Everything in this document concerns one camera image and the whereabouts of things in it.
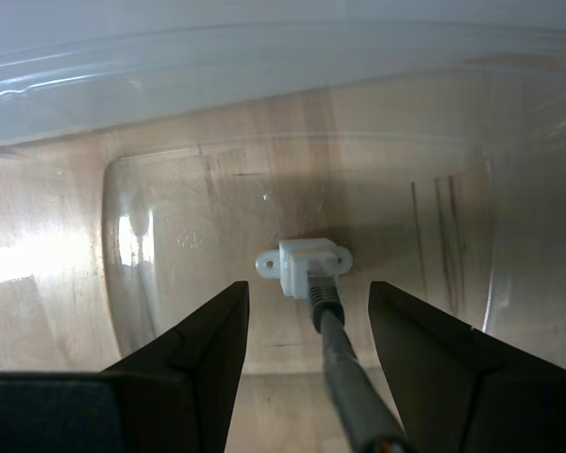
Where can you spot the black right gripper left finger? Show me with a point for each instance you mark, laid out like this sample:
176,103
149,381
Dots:
146,406

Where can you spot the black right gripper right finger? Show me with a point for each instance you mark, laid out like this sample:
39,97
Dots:
476,406

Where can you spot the white connector housing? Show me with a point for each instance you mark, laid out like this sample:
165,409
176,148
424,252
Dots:
292,264

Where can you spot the clear plastic tub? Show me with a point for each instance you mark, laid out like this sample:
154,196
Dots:
283,94

